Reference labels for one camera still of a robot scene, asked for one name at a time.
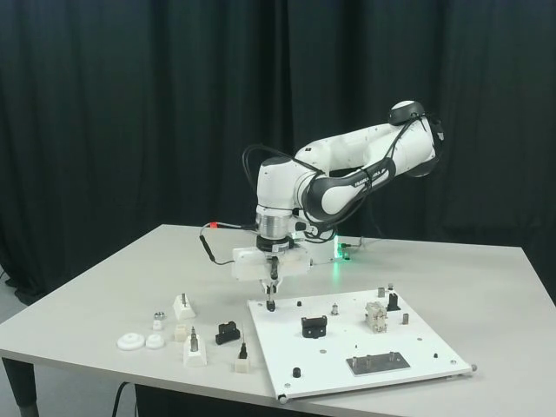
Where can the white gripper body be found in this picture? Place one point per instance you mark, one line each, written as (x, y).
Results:
(247, 265)

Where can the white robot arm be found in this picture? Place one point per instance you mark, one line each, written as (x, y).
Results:
(339, 191)

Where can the black D-SUB plug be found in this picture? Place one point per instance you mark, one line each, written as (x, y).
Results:
(227, 333)

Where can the thin black plug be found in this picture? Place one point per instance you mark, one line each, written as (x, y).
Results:
(242, 351)

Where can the white peg holder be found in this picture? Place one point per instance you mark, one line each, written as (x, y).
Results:
(194, 358)
(184, 310)

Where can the small white plug holder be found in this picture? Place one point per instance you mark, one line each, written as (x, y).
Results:
(181, 335)
(243, 366)

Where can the thick metal peg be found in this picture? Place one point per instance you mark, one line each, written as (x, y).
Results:
(194, 343)

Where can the white task board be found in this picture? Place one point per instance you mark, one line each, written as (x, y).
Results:
(347, 343)

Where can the white small gear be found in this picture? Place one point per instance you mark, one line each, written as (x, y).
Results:
(157, 326)

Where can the white large gear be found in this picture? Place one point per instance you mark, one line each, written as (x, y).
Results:
(131, 342)

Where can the black curtain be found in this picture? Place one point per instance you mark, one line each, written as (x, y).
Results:
(130, 87)

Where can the black table leg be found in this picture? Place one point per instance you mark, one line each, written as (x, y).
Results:
(19, 386)

